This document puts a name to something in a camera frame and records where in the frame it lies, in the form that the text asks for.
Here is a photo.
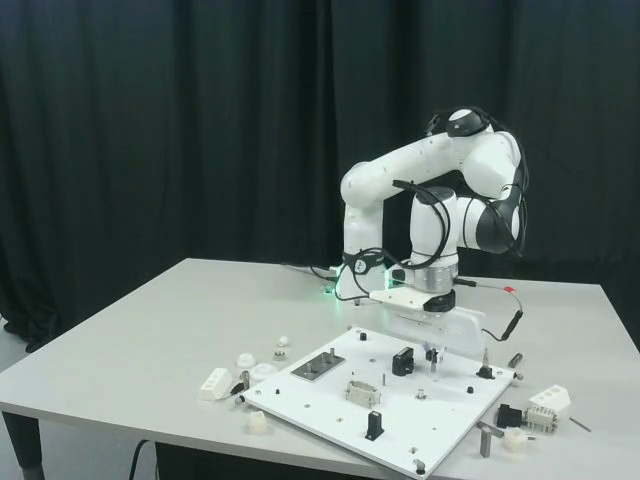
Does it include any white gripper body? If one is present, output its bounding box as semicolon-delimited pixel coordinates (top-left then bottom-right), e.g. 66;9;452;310
383;304;488;361

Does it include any white task board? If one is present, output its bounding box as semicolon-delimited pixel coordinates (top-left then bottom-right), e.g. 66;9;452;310
239;327;524;474

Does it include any black D-SUB plug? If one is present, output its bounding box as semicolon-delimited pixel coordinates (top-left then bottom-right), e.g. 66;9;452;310
494;403;524;430

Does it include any white wedge holder with holes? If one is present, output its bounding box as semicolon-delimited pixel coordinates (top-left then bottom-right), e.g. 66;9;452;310
528;384;572;414
197;367;233;403

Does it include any beige waterproof plug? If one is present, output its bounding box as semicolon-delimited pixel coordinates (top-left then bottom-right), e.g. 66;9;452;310
522;404;562;430

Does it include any white large gear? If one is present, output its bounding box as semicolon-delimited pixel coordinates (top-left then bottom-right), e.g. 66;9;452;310
249;363;277;385

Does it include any black curtain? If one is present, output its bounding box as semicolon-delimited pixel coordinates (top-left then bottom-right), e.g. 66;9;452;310
0;0;640;354

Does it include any black table leg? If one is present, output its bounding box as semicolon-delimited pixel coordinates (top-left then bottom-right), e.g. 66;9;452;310
1;410;42;480

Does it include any black rod on wire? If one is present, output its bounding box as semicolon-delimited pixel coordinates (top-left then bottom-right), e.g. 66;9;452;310
452;277;525;342

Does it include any black cable at arm foot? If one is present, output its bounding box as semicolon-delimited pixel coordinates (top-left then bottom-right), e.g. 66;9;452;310
281;262;346;281

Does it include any black cable under table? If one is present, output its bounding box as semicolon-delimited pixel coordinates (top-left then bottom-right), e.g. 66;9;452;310
129;438;157;480

